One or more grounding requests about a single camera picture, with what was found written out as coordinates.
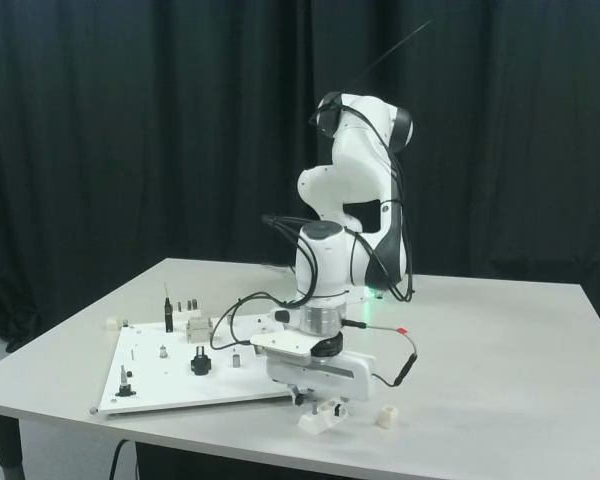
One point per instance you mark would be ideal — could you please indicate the grey table leg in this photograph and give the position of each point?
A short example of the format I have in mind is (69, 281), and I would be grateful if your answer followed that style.
(0, 442)

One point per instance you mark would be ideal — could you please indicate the thick metal round peg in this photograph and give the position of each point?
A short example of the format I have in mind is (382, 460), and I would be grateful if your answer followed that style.
(237, 360)

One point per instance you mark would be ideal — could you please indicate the long white peg holder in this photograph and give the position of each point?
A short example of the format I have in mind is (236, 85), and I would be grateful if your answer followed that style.
(320, 422)

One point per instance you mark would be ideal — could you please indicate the black curtain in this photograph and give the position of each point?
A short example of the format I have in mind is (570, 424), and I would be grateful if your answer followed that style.
(130, 125)

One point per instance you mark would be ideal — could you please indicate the small white cube holder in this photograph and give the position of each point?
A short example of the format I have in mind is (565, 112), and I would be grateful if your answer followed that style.
(112, 324)
(387, 416)

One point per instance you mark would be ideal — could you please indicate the metal BNC plug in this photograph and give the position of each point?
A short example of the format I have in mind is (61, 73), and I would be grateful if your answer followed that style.
(164, 352)

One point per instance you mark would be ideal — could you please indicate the flat white mounting plate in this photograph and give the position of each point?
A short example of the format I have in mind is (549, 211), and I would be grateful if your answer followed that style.
(280, 345)

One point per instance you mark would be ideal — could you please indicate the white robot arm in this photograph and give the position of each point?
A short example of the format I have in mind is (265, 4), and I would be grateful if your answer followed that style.
(350, 165)

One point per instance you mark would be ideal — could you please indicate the black D-SUB plug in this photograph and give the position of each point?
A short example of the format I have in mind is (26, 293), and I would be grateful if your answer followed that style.
(200, 364)

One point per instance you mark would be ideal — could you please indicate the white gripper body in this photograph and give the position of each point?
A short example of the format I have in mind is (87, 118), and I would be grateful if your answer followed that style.
(325, 380)

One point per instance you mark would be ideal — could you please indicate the white task board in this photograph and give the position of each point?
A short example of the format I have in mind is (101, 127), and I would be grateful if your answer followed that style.
(170, 385)

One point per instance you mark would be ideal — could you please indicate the black rod with red tag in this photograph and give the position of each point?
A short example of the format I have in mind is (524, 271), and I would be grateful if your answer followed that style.
(410, 364)

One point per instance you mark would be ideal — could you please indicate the metal bolt with black base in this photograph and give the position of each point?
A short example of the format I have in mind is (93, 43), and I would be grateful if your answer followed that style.
(125, 385)

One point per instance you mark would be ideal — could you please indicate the white multi-peg holder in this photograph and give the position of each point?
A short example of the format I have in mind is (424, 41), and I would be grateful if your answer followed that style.
(187, 315)

